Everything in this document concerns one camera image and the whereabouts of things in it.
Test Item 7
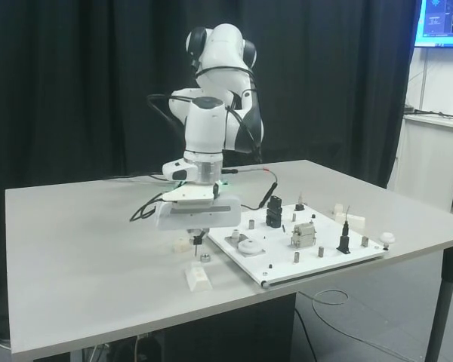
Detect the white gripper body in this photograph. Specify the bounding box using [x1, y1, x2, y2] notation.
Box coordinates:
[156, 198, 242, 232]

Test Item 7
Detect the long white peg holder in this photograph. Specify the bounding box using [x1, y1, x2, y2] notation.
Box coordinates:
[183, 263, 213, 293]

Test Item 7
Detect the white large gear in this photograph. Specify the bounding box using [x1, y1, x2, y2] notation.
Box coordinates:
[237, 238, 261, 256]

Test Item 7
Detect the black D-SUB plug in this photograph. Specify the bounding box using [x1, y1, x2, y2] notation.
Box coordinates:
[265, 195, 285, 229]

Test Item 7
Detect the white task board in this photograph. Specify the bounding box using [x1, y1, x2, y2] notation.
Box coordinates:
[206, 201, 387, 291]

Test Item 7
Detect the black curtain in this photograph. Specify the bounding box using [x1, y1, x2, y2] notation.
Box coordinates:
[0, 0, 426, 340]

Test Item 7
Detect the black table leg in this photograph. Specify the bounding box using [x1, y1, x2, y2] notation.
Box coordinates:
[426, 248, 453, 362]

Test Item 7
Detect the blue screen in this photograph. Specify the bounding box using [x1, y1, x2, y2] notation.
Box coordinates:
[414, 0, 453, 49]

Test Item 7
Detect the black base cable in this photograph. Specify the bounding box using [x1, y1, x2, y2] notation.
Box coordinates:
[111, 172, 165, 183]

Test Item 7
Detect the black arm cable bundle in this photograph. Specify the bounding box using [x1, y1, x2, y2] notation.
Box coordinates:
[130, 66, 263, 223]

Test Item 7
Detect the grey floor cable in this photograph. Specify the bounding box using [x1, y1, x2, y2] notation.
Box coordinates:
[311, 288, 431, 362]

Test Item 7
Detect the black floor cable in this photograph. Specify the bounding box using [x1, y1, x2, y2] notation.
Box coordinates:
[293, 307, 313, 362]

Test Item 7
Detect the black plug with grey cable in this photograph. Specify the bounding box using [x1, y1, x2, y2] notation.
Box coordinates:
[341, 205, 351, 241]

